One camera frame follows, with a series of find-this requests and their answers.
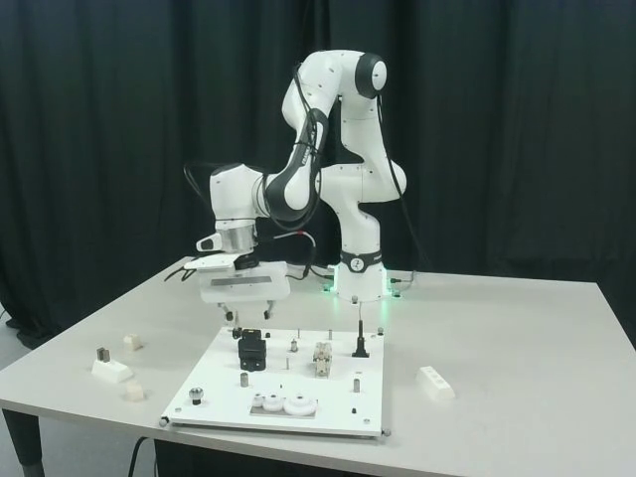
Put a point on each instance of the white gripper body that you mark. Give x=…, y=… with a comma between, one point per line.
x=248, y=293

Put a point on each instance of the metal square peg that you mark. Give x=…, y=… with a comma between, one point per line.
x=100, y=355
x=108, y=354

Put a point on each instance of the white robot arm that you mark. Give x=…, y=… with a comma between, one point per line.
x=358, y=233

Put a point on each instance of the small metal round peg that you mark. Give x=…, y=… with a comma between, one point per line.
x=294, y=344

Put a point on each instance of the white peg holder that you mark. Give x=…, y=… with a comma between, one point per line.
x=111, y=372

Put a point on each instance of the metal bolt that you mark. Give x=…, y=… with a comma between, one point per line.
x=236, y=333

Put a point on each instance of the black D-SUB plug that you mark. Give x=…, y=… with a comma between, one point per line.
x=252, y=353

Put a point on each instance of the small white box dark window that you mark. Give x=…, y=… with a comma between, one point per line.
x=208, y=243

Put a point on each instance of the beige metal connector block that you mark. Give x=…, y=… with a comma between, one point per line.
x=322, y=360

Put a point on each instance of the white small gear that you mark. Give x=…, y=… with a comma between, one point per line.
x=258, y=400

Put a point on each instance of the white medium gear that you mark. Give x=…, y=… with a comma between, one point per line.
x=273, y=402

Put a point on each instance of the black waterproof plug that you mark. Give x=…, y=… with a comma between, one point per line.
x=360, y=343

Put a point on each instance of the white large gear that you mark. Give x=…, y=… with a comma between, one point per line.
x=299, y=405

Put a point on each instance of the small white cube holder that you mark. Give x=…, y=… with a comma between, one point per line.
x=132, y=344
x=134, y=391

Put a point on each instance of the white task board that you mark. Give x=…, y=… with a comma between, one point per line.
x=338, y=407

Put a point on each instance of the white holder with holes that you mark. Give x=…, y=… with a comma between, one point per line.
x=436, y=383

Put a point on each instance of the black curtains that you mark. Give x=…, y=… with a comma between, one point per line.
x=99, y=99

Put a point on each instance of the dark grey table leg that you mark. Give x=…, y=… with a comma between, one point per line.
x=20, y=442

